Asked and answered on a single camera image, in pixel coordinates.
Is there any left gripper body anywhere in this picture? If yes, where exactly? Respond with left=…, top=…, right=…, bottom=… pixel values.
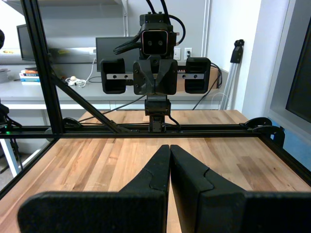
left=101, top=55, right=211, bottom=95

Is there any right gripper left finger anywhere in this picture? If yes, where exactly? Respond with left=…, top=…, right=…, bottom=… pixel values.
left=17, top=145, right=171, bottom=233

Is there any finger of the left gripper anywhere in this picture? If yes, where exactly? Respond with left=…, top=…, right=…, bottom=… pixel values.
left=155, top=59, right=178, bottom=96
left=133, top=59, right=156, bottom=95

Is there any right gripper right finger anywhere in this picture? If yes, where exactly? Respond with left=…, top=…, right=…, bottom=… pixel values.
left=171, top=145, right=311, bottom=233

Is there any black computer monitor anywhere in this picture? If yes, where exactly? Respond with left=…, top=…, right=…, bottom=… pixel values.
left=95, top=36, right=144, bottom=73
left=16, top=24, right=37, bottom=62

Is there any grey folded tripod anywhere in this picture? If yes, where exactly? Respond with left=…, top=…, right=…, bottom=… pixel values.
left=221, top=38, right=245, bottom=110

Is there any grey desk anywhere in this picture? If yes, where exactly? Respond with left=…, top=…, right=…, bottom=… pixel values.
left=0, top=80, right=229, bottom=112

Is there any stack of books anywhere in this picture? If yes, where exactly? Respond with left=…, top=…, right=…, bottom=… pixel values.
left=18, top=69, right=41, bottom=85

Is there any black device with green light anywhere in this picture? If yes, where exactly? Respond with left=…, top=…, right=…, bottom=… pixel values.
left=0, top=103, right=23, bottom=135

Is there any white coiled cable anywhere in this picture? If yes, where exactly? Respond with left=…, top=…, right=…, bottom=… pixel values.
left=65, top=57, right=97, bottom=87

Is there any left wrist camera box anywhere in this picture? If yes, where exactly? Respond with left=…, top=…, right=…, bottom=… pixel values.
left=141, top=29, right=169, bottom=56

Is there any black cable bundle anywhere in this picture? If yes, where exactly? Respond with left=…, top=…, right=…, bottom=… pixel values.
left=113, top=33, right=142, bottom=56

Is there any grey wall shelf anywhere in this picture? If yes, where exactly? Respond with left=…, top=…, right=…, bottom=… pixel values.
left=0, top=46, right=98, bottom=65

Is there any black metal table frame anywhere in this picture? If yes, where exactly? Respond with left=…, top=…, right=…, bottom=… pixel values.
left=0, top=0, right=311, bottom=201

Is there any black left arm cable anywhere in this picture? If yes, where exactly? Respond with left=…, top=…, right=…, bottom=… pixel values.
left=145, top=0, right=187, bottom=47

